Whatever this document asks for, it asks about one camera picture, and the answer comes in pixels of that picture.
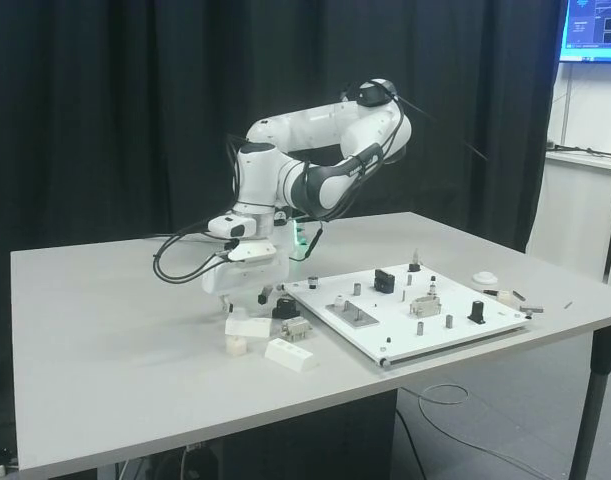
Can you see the small white holder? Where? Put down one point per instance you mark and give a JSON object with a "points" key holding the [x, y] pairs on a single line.
{"points": [[506, 297]]}

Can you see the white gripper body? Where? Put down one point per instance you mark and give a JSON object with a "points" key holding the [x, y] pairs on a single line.
{"points": [[245, 280]]}

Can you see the white medium gear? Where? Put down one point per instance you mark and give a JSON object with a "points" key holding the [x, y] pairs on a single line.
{"points": [[236, 346]]}

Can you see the white holder with holes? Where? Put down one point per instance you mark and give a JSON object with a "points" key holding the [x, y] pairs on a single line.
{"points": [[290, 356]]}

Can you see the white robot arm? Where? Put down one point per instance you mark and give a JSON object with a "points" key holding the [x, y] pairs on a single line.
{"points": [[265, 170]]}

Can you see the white small gear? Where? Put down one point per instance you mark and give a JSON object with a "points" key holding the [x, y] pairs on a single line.
{"points": [[339, 302]]}

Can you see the white flat holder block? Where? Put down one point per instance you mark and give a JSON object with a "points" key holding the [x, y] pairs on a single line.
{"points": [[247, 326]]}

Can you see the metal square peg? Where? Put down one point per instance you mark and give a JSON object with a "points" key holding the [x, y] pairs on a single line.
{"points": [[531, 309]]}

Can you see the white cabinet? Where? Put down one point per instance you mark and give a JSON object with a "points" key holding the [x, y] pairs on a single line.
{"points": [[585, 200]]}

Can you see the white task board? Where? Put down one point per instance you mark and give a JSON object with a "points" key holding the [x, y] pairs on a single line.
{"points": [[400, 320]]}

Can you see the white large gear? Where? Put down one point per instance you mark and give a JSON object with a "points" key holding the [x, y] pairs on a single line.
{"points": [[484, 277]]}

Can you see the black cabinet under table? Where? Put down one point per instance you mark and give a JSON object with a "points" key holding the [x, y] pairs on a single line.
{"points": [[310, 435]]}

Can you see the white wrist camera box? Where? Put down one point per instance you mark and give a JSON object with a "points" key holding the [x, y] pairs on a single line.
{"points": [[230, 226]]}

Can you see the black waterproof plug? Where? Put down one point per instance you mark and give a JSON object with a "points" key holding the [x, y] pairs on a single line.
{"points": [[284, 308]]}

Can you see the metal D-SUB plug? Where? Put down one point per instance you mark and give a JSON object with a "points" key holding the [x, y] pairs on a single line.
{"points": [[293, 330]]}

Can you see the blue screen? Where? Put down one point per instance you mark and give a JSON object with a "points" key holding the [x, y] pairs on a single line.
{"points": [[594, 27]]}

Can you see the metal BNC plug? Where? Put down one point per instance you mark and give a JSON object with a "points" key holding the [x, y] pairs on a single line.
{"points": [[431, 289]]}

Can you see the metal round peg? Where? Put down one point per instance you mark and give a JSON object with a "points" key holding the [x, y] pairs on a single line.
{"points": [[520, 296]]}

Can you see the black curtains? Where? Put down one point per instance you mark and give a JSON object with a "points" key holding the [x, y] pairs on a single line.
{"points": [[135, 100]]}

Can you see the black table leg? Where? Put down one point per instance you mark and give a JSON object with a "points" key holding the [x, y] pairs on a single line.
{"points": [[592, 400]]}

